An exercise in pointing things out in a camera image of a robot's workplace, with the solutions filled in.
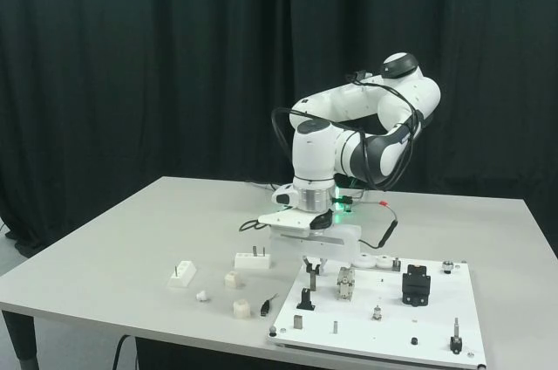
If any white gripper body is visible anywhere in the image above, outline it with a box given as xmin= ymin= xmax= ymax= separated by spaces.
xmin=269 ymin=225 xmax=363 ymax=267

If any white round peg holder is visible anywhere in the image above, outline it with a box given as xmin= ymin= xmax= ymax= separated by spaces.
xmin=234 ymin=251 xmax=274 ymax=270

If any white square peg holder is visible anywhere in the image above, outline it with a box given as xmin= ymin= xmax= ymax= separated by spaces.
xmin=167 ymin=259 xmax=198 ymax=290

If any grey metal connector housing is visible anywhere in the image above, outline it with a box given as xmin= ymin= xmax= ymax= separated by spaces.
xmin=335 ymin=265 xmax=357 ymax=304

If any black USB plug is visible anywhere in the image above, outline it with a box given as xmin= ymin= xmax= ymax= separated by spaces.
xmin=260 ymin=293 xmax=280 ymax=317

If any white task board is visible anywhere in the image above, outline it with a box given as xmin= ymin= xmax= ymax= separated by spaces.
xmin=266 ymin=259 xmax=488 ymax=370

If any black D-SUB plug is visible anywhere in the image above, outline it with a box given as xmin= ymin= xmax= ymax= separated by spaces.
xmin=399 ymin=263 xmax=433 ymax=306

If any black curtain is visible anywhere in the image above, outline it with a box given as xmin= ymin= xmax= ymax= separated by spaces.
xmin=0 ymin=0 xmax=558 ymax=257

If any black table leg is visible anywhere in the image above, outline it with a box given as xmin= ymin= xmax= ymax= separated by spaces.
xmin=1 ymin=311 xmax=39 ymax=370

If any black camera cable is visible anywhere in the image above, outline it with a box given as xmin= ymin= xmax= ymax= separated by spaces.
xmin=238 ymin=217 xmax=263 ymax=234

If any black base cable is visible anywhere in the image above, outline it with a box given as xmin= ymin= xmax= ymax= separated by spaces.
xmin=246 ymin=180 xmax=284 ymax=191

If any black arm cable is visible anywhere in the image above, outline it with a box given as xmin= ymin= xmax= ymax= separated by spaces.
xmin=269 ymin=71 xmax=426 ymax=192

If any black thick cable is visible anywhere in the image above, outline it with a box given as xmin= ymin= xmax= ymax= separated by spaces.
xmin=113 ymin=333 xmax=137 ymax=370

